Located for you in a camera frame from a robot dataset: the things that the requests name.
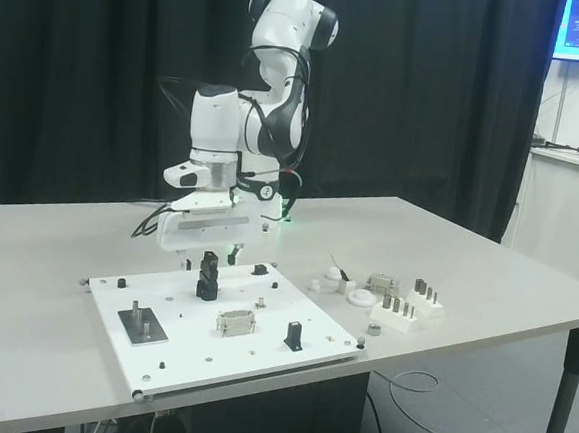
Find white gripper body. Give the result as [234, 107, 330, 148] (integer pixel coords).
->
[154, 198, 268, 261]

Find black USB plug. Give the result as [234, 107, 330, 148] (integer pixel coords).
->
[328, 253, 354, 284]

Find black D-SUB plug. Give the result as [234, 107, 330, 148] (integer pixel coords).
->
[194, 249, 223, 303]

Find white task board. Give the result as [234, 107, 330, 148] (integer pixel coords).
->
[70, 246, 376, 420]

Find white medium gear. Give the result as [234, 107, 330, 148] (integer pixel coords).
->
[320, 266, 347, 295]

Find white large gear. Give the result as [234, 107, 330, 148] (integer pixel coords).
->
[346, 288, 378, 310]

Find beige waterproof plug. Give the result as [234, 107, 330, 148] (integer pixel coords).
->
[363, 271, 400, 294]

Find black cabinet under table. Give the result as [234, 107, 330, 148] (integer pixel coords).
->
[79, 348, 373, 433]

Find white round peg holder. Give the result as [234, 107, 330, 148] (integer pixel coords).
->
[369, 302, 423, 336]

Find black curtain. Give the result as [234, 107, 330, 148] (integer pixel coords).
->
[0, 0, 571, 433]

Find white square peg holder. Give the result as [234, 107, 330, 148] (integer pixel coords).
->
[404, 291, 449, 322]

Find white cabinet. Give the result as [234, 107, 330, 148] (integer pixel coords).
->
[497, 142, 579, 290]

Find black table leg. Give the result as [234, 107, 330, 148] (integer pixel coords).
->
[536, 324, 579, 433]

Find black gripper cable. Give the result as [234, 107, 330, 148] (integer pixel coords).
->
[127, 196, 174, 242]

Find black wrist loop cable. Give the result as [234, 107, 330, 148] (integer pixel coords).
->
[152, 73, 286, 176]

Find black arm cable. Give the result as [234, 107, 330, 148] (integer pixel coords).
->
[236, 41, 318, 219]

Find grey floor cable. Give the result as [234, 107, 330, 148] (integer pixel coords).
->
[385, 368, 579, 433]

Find black floor cable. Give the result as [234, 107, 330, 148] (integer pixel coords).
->
[363, 390, 395, 433]

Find black cables on cabinet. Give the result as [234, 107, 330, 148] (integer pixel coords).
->
[530, 136, 579, 161]

